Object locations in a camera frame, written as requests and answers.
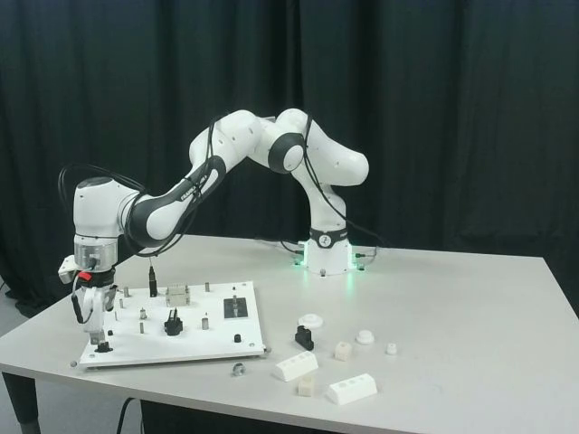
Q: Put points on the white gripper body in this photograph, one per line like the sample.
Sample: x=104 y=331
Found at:
x=96 y=312

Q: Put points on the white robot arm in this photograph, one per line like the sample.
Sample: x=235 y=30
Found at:
x=226 y=149

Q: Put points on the metal BNC plug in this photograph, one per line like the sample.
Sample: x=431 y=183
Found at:
x=143 y=313

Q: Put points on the black USB plug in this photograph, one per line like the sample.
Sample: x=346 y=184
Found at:
x=153 y=282

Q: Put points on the black waterproof plug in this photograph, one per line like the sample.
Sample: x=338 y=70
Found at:
x=173 y=323

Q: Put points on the white task board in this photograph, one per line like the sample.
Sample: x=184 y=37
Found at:
x=181 y=334

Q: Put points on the black table leg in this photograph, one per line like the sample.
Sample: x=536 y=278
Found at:
x=20 y=402

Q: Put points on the metal round peg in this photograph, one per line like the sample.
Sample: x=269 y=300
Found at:
x=205 y=323

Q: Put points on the white long holder with holes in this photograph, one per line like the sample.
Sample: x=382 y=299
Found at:
x=352 y=389
x=296 y=367

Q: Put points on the black D-SUB plug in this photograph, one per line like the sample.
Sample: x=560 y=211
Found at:
x=304 y=337

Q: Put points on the white large gear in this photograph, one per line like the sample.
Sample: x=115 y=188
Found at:
x=310 y=320

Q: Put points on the white cube holder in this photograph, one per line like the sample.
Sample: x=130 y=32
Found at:
x=343 y=351
x=306 y=387

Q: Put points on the white medium gear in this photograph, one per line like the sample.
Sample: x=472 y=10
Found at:
x=364 y=337

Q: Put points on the white small gear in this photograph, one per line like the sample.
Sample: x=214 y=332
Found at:
x=392 y=349

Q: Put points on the black curtain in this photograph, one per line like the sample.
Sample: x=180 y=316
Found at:
x=407 y=90

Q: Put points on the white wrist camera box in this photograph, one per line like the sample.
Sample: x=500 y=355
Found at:
x=67 y=269

